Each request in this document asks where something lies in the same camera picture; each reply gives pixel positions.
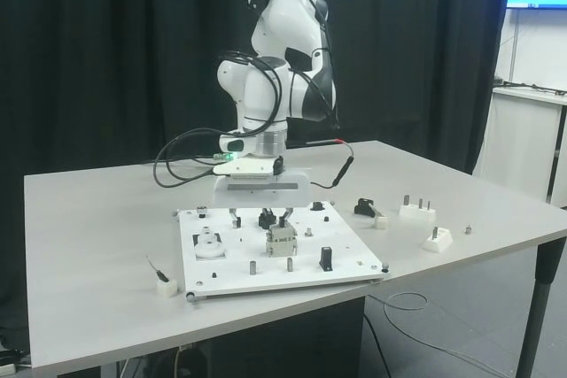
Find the large metal square peg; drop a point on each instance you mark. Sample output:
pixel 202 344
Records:
pixel 406 200

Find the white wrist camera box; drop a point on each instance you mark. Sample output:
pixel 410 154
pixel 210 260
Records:
pixel 232 144

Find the white small gear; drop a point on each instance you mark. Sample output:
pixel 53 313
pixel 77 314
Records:
pixel 206 230

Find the black curtain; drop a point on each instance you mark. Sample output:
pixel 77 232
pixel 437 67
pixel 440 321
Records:
pixel 88 41

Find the flat white mounting plate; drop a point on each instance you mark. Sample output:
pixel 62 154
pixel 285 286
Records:
pixel 241 169

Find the white task board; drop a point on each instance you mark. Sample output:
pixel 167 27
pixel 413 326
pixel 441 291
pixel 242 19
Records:
pixel 283 280

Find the long white holder with holes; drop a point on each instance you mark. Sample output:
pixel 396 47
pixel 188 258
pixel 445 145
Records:
pixel 437 243

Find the grey waterproof plug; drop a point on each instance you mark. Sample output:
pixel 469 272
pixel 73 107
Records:
pixel 281 236

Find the white large gear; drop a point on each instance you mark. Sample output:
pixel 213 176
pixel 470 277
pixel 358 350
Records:
pixel 209 252

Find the white medium gear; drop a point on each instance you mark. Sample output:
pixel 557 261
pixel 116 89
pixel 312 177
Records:
pixel 208 241

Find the small metal bolt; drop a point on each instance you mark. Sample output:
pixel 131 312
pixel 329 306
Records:
pixel 308 232

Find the dark grey table leg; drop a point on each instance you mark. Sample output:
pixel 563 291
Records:
pixel 538 307

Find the small white plug holder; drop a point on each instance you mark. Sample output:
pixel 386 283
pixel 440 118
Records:
pixel 382 222
pixel 167 288

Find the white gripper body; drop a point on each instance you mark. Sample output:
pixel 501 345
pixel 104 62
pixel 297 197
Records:
pixel 266 197

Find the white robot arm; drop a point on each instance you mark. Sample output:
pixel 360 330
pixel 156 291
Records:
pixel 270 86

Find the white power strip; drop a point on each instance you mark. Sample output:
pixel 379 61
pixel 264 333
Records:
pixel 11 362

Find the white sloped peg holder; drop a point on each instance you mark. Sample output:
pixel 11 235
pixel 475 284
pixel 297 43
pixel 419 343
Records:
pixel 417 215

